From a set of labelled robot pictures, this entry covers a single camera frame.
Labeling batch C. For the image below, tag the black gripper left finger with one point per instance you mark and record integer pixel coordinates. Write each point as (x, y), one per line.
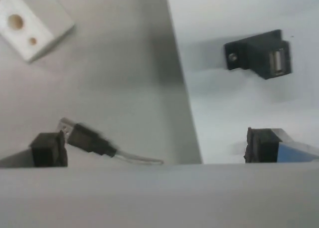
(48, 150)

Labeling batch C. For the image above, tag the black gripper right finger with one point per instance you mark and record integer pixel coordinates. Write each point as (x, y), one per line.
(261, 145)

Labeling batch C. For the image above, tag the white task board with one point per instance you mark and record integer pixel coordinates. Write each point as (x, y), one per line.
(249, 100)

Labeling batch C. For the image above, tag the white holder with round holes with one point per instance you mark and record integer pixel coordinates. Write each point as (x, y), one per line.
(30, 26)

